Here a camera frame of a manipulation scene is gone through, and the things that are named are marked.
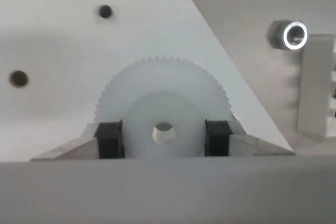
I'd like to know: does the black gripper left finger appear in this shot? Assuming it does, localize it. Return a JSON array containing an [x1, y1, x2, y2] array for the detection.
[[30, 119, 124, 161]]

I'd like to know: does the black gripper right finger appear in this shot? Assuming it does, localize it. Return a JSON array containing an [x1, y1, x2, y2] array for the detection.
[[204, 119, 297, 157]]

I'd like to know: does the white large gear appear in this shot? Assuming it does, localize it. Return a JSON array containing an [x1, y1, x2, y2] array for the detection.
[[94, 55, 235, 159]]

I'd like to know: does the white task board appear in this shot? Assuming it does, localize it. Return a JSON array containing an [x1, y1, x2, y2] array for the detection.
[[0, 0, 295, 162]]

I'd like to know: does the white peg holder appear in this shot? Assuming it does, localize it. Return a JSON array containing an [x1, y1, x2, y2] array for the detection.
[[296, 33, 336, 138]]

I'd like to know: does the metal hex nut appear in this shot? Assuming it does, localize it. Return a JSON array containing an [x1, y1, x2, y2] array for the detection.
[[267, 19, 309, 51]]

